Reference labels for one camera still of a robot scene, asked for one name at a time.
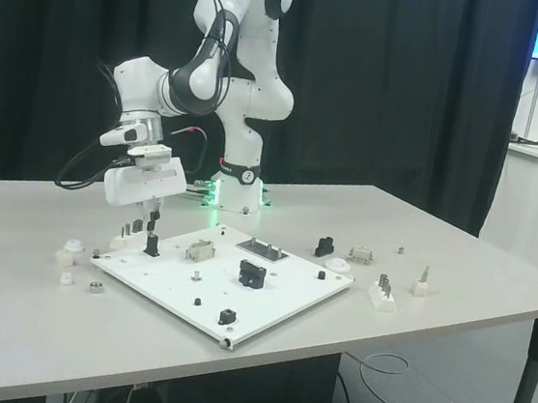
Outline white round peg holder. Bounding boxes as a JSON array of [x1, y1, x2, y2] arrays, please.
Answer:
[[365, 279, 402, 315]]

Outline grey floor cable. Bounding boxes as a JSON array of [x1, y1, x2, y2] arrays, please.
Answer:
[[335, 348, 432, 403]]

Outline black curtains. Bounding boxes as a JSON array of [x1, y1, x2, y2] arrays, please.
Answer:
[[0, 0, 538, 403]]

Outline white large gear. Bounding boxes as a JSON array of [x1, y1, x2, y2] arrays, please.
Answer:
[[326, 255, 354, 274]]

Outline white medium gear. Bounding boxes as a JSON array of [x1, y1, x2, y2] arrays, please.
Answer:
[[62, 238, 87, 256]]

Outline white cabinet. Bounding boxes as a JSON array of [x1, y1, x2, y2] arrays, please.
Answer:
[[476, 138, 538, 281]]

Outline black D-SUB plug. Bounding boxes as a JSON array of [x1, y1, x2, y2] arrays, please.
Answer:
[[312, 234, 338, 260]]

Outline white task board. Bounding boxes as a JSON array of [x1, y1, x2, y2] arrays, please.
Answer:
[[81, 210, 360, 366]]

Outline small white plug holder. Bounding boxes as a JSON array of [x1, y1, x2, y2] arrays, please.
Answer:
[[408, 277, 431, 299]]

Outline beige waterproof plug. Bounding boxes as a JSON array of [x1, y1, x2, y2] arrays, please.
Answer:
[[345, 243, 376, 266]]

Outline black base cable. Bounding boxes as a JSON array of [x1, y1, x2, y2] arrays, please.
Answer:
[[171, 176, 218, 206]]

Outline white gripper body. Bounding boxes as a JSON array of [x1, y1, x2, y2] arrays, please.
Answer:
[[100, 154, 189, 215]]

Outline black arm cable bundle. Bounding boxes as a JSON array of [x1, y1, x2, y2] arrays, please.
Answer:
[[53, 0, 247, 207]]

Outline white square peg holder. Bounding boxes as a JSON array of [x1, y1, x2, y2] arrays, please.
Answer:
[[108, 230, 144, 253]]

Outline cream empty plug holder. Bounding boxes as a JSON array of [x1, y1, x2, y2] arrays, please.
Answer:
[[53, 247, 75, 269]]

